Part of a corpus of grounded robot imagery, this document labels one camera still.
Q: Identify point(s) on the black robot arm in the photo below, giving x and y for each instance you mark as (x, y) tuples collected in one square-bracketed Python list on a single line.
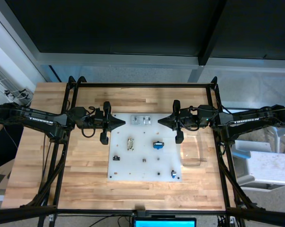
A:
[(246, 121), (38, 117)]

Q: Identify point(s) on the black table edge camera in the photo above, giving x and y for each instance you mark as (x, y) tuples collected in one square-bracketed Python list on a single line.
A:
[(142, 212)]

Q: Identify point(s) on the blue laptop screen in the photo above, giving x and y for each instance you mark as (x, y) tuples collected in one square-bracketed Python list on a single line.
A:
[(163, 223)]

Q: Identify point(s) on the brown cardboard box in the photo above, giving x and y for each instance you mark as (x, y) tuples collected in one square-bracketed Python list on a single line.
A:
[(0, 170)]

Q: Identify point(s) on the white board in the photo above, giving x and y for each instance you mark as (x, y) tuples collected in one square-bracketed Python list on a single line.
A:
[(137, 142)]

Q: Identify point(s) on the beige connector housing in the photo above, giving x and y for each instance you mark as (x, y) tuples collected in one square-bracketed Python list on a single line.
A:
[(131, 144)]

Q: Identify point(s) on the blue and black connector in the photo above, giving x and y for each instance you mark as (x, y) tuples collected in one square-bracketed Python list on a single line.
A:
[(158, 145)]

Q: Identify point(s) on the silver frame bracket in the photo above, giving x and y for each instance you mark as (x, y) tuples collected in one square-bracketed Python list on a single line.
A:
[(51, 217), (232, 219)]

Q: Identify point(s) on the clear plastic tub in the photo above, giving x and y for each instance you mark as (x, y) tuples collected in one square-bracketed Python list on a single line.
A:
[(197, 151)]

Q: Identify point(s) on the small black connector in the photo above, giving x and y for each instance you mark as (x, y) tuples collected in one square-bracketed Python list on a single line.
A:
[(116, 158)]

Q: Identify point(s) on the black metal frame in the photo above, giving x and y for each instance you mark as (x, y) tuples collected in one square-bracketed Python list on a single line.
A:
[(142, 84)]

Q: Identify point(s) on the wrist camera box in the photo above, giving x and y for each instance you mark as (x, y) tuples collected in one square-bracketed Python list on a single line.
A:
[(98, 112)]

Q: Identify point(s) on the black upright beam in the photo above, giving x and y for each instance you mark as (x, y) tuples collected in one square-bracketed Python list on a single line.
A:
[(211, 35)]

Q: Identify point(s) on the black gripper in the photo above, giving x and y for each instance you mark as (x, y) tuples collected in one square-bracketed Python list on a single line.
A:
[(178, 121), (105, 123)]

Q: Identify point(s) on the white plastic stool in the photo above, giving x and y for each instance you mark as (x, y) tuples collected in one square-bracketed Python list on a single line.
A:
[(270, 165)]

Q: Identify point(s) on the metal plate with pins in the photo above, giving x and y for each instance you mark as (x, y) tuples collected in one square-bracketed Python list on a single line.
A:
[(141, 120)]

